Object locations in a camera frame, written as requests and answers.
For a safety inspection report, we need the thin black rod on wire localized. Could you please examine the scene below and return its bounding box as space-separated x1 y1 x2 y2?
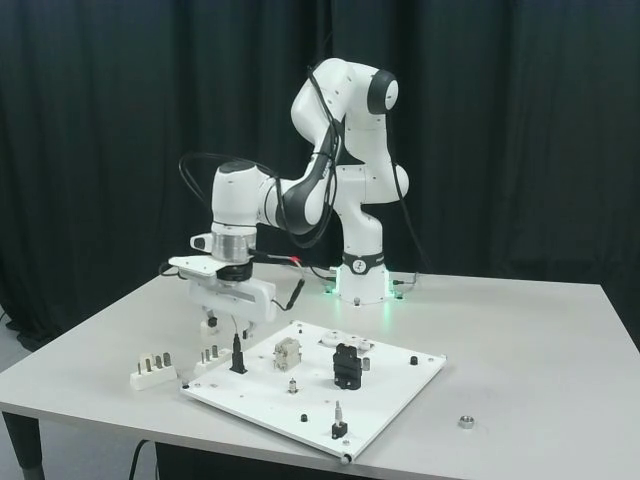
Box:
249 251 307 314

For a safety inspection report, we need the flat white mounting plate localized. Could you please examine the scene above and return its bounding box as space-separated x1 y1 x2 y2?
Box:
168 254 236 282

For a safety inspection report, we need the black table leg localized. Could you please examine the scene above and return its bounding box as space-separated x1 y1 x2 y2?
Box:
0 411 44 480

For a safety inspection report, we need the black Ethernet plug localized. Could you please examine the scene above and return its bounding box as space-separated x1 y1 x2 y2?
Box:
228 317 249 374

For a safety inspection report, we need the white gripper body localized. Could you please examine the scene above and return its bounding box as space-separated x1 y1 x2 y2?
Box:
187 276 277 323

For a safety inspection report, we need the small white peg holder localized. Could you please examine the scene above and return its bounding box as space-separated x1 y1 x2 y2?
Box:
193 355 232 374

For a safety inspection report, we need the black curtain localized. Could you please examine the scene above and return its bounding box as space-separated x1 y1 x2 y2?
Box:
0 0 640 346

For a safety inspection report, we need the large white peg holder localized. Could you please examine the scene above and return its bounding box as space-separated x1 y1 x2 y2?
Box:
128 362 179 393

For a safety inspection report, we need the black cable under table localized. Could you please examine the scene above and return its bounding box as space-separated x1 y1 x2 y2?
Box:
130 438 157 480

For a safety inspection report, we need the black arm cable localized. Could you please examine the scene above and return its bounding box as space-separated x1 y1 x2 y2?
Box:
178 64 352 250

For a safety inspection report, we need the white task board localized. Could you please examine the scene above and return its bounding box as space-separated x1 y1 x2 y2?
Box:
179 319 448 464

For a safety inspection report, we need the black D-SUB plug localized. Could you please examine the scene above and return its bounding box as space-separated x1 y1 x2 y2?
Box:
331 342 363 392

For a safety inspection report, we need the metal plug on black base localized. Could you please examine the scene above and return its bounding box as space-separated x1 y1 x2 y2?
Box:
330 399 349 442

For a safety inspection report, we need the beige rectangular connector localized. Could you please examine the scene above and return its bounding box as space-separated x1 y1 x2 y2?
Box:
272 337 297 372

